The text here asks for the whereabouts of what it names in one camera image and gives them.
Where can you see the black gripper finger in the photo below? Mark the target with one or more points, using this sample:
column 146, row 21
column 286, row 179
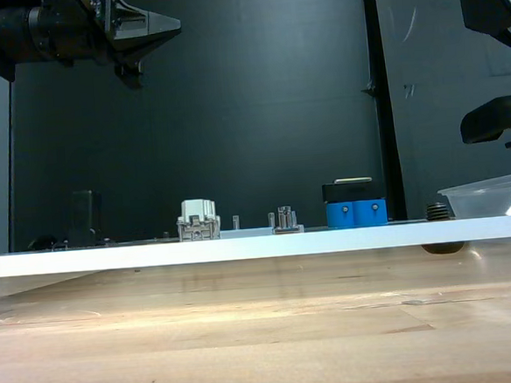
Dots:
column 138, row 22
column 144, row 46

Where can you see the clear plastic tub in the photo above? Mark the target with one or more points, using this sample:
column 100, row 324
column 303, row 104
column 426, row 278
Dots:
column 484, row 202

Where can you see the black M12 threaded bolt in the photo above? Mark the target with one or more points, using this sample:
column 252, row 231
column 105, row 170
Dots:
column 437, row 211

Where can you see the blue clamp with black cap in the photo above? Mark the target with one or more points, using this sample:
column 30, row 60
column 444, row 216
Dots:
column 356, row 215

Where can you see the grey connector housing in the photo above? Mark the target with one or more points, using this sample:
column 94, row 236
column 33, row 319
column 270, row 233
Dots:
column 198, row 222

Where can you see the aluminium block with pins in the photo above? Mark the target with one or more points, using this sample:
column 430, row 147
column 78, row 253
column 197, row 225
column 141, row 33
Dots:
column 245, row 233

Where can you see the small silver connector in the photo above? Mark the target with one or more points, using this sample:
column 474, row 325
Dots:
column 286, row 220

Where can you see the white board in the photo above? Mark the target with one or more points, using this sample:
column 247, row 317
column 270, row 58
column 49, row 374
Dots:
column 259, row 247

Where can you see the black wall column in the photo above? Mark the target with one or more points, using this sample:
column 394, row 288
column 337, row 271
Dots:
column 383, row 103

